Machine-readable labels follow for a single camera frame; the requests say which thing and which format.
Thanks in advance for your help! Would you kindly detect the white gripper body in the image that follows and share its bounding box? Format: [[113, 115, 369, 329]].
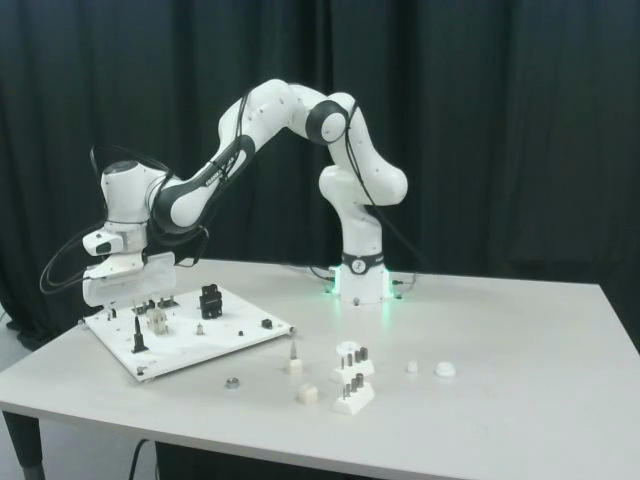
[[81, 252, 179, 307]]

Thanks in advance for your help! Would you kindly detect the black tapered waterproof plug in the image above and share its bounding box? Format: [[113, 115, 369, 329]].
[[130, 315, 148, 354]]

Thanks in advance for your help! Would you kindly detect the black D-SUB plug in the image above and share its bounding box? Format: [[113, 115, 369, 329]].
[[198, 284, 225, 319]]

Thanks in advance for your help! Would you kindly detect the white task board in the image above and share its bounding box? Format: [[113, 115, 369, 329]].
[[82, 286, 298, 384]]

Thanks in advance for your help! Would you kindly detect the grey table leg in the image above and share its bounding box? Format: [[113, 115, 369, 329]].
[[1, 409, 39, 480]]

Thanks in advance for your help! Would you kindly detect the white peg holder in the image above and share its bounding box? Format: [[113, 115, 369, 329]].
[[327, 356, 378, 386], [329, 384, 377, 416]]

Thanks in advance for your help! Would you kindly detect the black curtain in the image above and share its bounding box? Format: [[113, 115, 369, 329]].
[[0, 0, 640, 351]]

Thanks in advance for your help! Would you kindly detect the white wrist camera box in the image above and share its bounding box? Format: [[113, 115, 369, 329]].
[[82, 230, 124, 258]]

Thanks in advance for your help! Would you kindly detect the black looped camera cable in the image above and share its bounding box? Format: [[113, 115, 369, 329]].
[[41, 231, 109, 297]]

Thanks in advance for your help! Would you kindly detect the black floor cable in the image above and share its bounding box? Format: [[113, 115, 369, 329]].
[[130, 438, 154, 480]]

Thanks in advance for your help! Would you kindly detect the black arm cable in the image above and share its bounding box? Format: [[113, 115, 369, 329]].
[[343, 95, 432, 284]]

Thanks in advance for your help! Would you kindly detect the black base cable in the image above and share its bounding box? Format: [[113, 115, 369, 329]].
[[384, 271, 420, 297]]

